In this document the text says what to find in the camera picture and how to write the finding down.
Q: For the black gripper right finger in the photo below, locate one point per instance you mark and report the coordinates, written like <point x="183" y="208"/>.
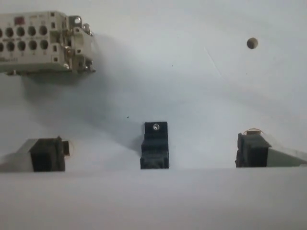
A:
<point x="254" y="151"/>

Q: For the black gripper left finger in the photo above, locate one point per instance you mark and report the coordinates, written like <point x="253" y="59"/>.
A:
<point x="45" y="155"/>

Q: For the beige multi-pin connector socket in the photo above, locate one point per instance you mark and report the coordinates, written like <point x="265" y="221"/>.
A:
<point x="43" y="43"/>

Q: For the white task board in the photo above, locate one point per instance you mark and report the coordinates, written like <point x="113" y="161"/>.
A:
<point x="168" y="72"/>

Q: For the small black stepped bracket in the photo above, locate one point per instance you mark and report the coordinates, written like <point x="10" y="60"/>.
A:
<point x="155" y="148"/>

